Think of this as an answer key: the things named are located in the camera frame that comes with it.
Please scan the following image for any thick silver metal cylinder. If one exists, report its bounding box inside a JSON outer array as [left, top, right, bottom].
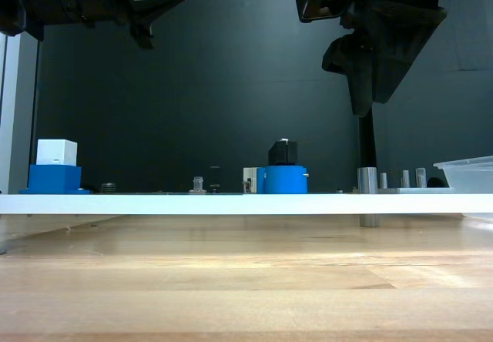
[[357, 167, 381, 228]]

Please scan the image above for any white taskboard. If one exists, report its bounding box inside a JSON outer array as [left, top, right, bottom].
[[0, 192, 493, 216]]

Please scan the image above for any black D-sub connector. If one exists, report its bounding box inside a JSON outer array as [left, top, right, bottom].
[[267, 137, 299, 166]]

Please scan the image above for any grey metal plate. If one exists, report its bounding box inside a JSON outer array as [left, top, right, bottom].
[[352, 187, 456, 195]]

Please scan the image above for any blue round connector holder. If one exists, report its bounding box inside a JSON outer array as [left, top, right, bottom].
[[257, 164, 310, 195]]

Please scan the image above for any white connector housing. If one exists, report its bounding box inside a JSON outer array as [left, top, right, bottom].
[[243, 166, 267, 195]]

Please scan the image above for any clear plastic tub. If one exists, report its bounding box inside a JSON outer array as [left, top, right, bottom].
[[433, 156, 493, 222]]

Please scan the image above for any white cube block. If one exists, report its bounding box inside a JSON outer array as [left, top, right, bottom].
[[36, 139, 79, 167]]

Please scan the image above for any small clear round socket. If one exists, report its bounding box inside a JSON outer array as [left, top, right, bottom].
[[189, 175, 209, 194]]

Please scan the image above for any blue square holder base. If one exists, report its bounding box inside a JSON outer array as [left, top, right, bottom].
[[18, 163, 92, 196]]

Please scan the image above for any grey window frame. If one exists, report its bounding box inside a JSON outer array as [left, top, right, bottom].
[[0, 32, 39, 196]]

